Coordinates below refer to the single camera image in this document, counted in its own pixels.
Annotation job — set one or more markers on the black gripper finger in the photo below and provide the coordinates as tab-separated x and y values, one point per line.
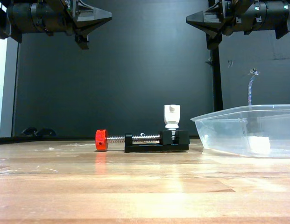
207	16
93	25
93	14
212	29

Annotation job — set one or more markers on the white power receptacle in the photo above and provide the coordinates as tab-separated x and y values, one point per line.
172	116

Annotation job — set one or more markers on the clear plastic tub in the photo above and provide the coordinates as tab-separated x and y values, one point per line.
219	135

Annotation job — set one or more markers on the black vise with red knob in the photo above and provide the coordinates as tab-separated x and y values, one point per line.
156	148

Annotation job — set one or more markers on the black wall pillar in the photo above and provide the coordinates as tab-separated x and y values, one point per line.
217	81

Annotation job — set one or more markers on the grey aluminium window frame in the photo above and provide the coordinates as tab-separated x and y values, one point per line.
9	93

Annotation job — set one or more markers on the black metal table frame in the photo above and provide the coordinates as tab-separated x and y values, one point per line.
53	139

